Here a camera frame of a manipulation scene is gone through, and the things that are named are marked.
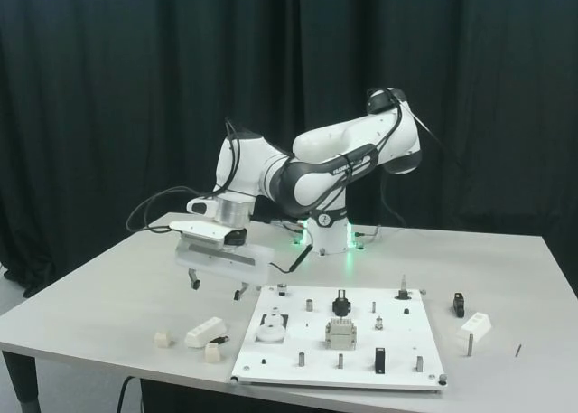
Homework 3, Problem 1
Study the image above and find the grey table leg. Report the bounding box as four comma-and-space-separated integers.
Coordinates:
0, 350, 38, 413

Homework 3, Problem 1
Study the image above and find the black curtain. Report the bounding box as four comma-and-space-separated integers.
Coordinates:
0, 0, 578, 296

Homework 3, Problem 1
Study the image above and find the black looping cable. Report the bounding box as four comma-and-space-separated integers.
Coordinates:
126, 185, 218, 233

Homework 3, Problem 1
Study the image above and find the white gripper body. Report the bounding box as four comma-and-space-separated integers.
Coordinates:
174, 234, 275, 290

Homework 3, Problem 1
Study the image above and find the long white holder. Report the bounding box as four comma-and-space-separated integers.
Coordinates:
184, 316, 228, 349

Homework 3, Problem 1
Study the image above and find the white peg holder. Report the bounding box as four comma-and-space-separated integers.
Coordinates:
454, 312, 492, 347

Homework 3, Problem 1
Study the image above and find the white task board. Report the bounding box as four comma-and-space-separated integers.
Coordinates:
229, 284, 448, 390

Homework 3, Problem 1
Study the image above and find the white large gear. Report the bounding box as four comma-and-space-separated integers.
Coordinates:
256, 322, 287, 343

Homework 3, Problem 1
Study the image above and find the black waterproof plug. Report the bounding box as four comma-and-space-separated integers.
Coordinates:
331, 289, 354, 318

